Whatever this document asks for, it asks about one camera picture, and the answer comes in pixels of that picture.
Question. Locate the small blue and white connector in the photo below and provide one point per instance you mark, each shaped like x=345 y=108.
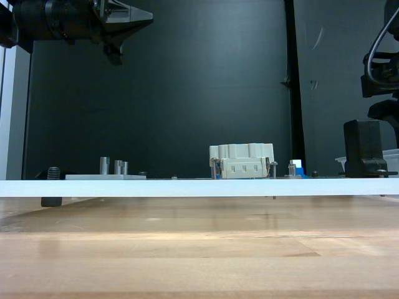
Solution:
x=299 y=172

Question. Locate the clear plastic tub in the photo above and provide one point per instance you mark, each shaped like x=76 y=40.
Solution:
x=391 y=160

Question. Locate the black standoff screw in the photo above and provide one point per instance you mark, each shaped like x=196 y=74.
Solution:
x=54 y=173

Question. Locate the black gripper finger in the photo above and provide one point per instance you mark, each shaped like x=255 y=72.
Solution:
x=393 y=134
x=121 y=29
x=124 y=15

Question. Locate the black wall post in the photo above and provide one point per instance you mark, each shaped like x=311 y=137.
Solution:
x=294 y=109

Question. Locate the black USB socket mount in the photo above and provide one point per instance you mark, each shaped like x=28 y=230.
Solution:
x=363 y=143

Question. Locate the beige multi-pin connector housing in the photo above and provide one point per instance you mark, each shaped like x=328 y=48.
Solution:
x=243 y=151

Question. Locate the blue connector clamp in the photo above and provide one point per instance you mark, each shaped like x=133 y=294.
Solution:
x=219 y=176

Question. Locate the small silver socket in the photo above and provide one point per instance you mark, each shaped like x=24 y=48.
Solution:
x=291 y=170

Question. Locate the white plastic taskboard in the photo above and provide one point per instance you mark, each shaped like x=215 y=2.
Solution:
x=199 y=188

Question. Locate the silver metal peg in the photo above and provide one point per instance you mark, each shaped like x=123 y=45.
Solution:
x=126 y=168
x=118 y=168
x=105 y=165

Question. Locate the grey metal plate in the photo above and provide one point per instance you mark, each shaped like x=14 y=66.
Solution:
x=93 y=177

